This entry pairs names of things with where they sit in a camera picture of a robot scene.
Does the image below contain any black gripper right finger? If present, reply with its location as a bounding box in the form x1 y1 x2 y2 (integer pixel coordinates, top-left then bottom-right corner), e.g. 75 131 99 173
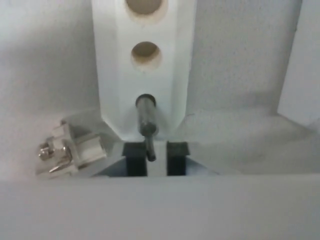
165 141 221 176

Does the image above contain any thin metal round peg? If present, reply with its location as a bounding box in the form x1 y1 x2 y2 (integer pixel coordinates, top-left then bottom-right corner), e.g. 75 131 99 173
134 93 158 163

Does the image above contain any white peg holder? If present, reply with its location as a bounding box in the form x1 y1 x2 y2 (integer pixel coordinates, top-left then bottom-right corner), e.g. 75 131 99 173
91 0 198 141

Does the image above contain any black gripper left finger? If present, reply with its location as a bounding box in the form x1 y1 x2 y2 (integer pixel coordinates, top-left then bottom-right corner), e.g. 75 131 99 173
91 141 149 177

